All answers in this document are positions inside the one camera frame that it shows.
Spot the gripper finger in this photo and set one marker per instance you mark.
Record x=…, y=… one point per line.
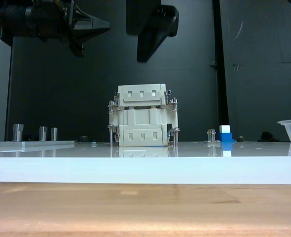
x=88, y=26
x=157, y=37

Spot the grey HAN10-E connector insert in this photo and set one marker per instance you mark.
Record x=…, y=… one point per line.
x=141, y=98

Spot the grey connector base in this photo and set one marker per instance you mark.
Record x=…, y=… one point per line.
x=141, y=118

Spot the small metal socket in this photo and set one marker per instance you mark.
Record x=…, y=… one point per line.
x=211, y=135

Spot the black screw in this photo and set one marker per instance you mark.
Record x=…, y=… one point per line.
x=240, y=139
x=84, y=138

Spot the blue and white plug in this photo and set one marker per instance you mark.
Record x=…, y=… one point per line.
x=225, y=135

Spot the grey metal plate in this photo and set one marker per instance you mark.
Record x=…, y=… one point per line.
x=24, y=144

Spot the white plastic board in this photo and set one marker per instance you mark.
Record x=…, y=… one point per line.
x=145, y=170

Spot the black metal frame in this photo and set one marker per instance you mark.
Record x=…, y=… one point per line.
x=220, y=74

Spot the slotted metal post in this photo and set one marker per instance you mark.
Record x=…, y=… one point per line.
x=54, y=134
x=43, y=134
x=18, y=133

